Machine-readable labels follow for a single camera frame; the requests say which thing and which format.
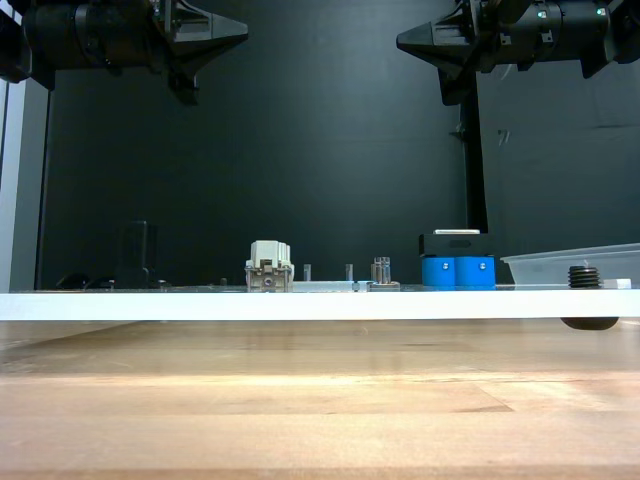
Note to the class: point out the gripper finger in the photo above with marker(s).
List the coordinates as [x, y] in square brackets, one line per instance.
[420, 37]
[227, 27]
[210, 52]
[445, 61]

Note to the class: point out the beige connector housing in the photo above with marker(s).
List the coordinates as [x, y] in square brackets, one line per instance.
[267, 270]

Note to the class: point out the black plastic clip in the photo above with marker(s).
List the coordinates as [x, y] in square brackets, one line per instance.
[135, 250]

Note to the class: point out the clear plastic tub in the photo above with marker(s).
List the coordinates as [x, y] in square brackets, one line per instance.
[540, 272]

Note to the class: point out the clear block with pins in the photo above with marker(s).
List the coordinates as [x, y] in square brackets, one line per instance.
[325, 286]

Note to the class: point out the black round screw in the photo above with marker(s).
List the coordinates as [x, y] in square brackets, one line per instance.
[585, 277]

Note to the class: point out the white task board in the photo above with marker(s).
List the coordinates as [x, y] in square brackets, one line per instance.
[300, 305]

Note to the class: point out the small white block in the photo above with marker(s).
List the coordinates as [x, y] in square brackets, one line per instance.
[620, 283]

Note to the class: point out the black rubber board foot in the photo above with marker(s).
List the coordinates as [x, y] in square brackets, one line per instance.
[590, 323]

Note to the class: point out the black metal frame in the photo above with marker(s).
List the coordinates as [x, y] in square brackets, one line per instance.
[472, 160]

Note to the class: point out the blue socket mount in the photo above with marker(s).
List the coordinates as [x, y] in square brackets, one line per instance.
[457, 270]

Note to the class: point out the small silver post fitting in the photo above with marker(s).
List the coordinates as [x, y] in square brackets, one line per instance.
[384, 272]

